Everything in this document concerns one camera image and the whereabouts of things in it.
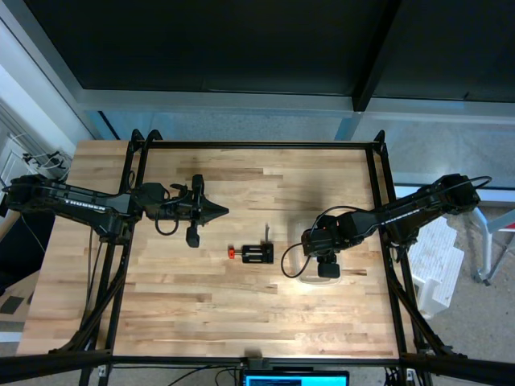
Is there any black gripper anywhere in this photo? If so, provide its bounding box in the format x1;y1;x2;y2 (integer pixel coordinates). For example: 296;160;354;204
159;175;230;248
301;224;349;279

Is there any clear plastic tub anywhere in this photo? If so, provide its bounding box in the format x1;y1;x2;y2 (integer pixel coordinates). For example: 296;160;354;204
288;219;343;286

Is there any black vise with orange knob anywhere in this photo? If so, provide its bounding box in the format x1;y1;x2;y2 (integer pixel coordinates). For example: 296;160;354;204
227;242;275;265

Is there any white foam block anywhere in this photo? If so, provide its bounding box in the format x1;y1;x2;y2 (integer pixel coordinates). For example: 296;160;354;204
406;219;466;321

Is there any laptop with blue screen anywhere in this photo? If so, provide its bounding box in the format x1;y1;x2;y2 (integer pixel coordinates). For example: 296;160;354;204
240;369;350;386

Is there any power strip with plugs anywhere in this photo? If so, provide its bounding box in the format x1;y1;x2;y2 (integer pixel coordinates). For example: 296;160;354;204
19;149;72;180

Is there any cardboard box with black patches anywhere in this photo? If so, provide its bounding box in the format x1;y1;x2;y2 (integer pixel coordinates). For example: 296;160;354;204
0;269;41;322

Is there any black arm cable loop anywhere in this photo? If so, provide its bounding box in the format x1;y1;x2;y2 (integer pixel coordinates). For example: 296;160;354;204
154;216;180;237
280;240;313;279

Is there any black table-level camera mount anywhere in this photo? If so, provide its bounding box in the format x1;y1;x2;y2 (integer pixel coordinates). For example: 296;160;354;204
240;348;270;370

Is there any grey metal chair frame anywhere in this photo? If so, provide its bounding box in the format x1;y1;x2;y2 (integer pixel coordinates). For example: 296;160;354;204
468;200;515;287

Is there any black metal frame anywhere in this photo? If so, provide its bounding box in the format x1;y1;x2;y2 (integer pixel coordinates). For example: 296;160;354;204
0;128;515;386

